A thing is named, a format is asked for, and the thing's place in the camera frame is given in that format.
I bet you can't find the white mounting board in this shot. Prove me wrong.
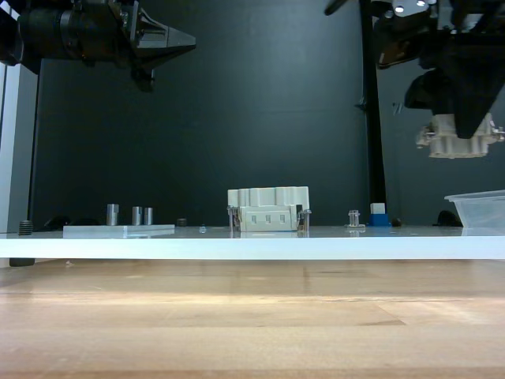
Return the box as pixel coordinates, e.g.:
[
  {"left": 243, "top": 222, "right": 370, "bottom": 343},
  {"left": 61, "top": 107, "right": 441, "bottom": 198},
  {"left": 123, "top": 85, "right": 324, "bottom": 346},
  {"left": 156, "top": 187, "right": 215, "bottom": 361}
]
[{"left": 0, "top": 225, "right": 505, "bottom": 261}]

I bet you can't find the black window pillar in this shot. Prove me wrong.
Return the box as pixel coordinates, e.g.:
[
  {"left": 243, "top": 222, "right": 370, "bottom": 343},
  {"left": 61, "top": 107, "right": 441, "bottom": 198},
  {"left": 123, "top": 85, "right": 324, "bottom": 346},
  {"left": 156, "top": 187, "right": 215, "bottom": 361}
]
[{"left": 354, "top": 0, "right": 387, "bottom": 226}]

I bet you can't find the clear plastic tub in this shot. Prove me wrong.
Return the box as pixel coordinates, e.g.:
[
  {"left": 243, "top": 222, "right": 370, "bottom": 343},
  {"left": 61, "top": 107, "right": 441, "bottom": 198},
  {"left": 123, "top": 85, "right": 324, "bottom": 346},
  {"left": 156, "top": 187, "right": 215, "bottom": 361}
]
[{"left": 444, "top": 189, "right": 505, "bottom": 238}]

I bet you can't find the grey window frame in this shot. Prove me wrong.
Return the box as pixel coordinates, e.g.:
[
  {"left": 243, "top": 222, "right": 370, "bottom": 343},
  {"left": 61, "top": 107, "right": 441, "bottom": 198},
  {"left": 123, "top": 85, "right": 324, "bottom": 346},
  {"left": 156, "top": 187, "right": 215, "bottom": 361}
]
[{"left": 0, "top": 62, "right": 40, "bottom": 236}]

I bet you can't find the small clear clamp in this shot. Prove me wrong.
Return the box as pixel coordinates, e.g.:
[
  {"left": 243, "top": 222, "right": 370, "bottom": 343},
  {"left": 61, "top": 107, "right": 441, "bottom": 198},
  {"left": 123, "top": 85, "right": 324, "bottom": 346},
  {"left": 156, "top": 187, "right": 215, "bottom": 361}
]
[{"left": 346, "top": 210, "right": 366, "bottom": 231}]

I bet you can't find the beige connector base housing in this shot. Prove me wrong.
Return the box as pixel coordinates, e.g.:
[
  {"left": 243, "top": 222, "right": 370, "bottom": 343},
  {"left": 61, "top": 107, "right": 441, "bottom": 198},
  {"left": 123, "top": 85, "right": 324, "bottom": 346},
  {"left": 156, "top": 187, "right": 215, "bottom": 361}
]
[{"left": 226, "top": 186, "right": 314, "bottom": 238}]

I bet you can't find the small blue white connector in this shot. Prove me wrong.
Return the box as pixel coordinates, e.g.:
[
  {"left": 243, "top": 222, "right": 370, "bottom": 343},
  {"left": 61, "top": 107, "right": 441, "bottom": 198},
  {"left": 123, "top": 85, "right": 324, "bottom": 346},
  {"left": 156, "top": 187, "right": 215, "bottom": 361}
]
[{"left": 369, "top": 202, "right": 391, "bottom": 228}]

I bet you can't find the grey aluminium plate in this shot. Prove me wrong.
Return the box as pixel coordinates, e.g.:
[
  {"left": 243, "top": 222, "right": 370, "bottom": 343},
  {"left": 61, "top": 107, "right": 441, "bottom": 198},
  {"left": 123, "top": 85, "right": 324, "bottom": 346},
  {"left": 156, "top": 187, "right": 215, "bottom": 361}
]
[{"left": 62, "top": 223, "right": 176, "bottom": 239}]

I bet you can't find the beige HAN10-E connector insert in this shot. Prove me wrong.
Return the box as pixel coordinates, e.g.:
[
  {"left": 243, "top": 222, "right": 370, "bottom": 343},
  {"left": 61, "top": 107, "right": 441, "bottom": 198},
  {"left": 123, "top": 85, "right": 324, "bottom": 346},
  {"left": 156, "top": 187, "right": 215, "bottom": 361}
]
[{"left": 416, "top": 112, "right": 505, "bottom": 159}]

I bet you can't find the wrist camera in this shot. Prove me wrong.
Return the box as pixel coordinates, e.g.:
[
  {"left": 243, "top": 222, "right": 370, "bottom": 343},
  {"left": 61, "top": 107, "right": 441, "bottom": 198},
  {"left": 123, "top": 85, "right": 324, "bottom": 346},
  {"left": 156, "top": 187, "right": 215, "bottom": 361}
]
[{"left": 374, "top": 0, "right": 437, "bottom": 71}]

